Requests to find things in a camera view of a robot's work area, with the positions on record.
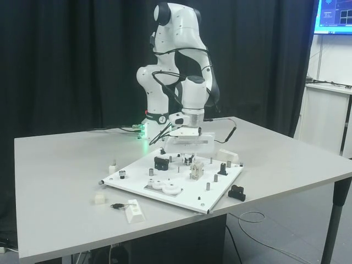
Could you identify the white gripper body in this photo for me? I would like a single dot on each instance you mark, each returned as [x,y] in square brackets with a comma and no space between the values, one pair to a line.
[189,147]

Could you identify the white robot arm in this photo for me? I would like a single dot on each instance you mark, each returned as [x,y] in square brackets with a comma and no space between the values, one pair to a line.
[178,33]

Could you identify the white large gear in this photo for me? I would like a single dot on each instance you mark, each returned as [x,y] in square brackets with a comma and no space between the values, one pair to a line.
[171,189]

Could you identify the white long holder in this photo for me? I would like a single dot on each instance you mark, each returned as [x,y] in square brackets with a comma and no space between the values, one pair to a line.
[135,214]
[228,156]

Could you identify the thick metal round peg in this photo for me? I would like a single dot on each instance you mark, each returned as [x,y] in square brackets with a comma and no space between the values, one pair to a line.
[151,173]

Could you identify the white task board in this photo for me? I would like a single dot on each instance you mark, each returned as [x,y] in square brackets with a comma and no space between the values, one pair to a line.
[192,198]

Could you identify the white medium gear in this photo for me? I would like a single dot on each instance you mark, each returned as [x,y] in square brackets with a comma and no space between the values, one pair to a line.
[157,186]

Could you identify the white small gear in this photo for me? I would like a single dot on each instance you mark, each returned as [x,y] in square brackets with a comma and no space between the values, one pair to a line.
[150,184]

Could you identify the small white peg holder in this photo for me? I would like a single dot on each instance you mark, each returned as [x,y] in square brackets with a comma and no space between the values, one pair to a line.
[113,169]

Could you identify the black cabinet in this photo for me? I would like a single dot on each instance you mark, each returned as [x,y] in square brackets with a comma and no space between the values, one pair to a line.
[178,242]

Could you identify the small black plug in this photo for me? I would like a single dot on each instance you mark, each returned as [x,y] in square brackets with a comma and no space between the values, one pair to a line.
[117,206]

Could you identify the white cube holder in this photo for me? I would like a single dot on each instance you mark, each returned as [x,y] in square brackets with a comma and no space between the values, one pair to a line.
[99,198]

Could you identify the white cabinet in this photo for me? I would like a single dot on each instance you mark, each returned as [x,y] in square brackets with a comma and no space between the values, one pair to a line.
[321,118]

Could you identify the black curtain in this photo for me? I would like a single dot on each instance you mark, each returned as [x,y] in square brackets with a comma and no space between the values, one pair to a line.
[68,68]

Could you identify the black table leg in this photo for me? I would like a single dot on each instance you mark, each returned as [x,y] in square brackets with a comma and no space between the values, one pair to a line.
[334,220]

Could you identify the blue screen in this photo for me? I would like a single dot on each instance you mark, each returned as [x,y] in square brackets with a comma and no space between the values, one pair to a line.
[334,16]

